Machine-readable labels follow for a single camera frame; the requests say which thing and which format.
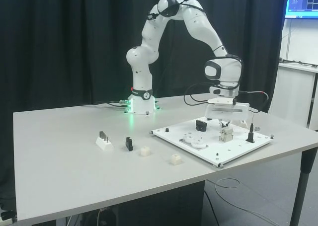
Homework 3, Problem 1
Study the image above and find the black curtain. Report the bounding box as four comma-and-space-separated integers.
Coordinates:
0, 0, 291, 213

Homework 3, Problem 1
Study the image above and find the black base cable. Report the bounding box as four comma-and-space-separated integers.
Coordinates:
83, 100, 130, 109

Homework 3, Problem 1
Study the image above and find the white task board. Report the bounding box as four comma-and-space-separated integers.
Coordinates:
150, 114, 275, 167

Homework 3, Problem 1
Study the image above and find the black table leg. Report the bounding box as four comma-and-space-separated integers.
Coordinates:
289, 146, 316, 226

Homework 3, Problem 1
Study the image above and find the black floor cable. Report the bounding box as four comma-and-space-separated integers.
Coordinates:
204, 190, 224, 226

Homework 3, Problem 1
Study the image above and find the white cable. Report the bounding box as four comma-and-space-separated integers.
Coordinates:
98, 207, 106, 226

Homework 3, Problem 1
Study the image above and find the black looping wrist cable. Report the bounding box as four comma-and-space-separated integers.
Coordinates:
183, 83, 212, 107

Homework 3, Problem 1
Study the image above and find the flat white mounting plate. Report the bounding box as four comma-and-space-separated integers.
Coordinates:
207, 98, 237, 105

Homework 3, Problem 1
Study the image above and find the black D-SUB plug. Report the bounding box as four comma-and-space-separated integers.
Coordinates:
125, 136, 134, 152

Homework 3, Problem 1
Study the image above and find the white large gear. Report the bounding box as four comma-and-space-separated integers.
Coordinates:
190, 140, 207, 150

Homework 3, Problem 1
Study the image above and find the grey floor cable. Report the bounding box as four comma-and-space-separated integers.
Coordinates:
213, 177, 299, 223

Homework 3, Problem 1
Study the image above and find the white square peg holder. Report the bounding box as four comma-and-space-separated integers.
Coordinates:
95, 136, 115, 151

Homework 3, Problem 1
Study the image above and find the blue screen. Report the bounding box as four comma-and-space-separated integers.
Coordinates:
284, 0, 318, 20

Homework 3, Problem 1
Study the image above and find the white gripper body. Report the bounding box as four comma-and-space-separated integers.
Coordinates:
205, 103, 250, 120

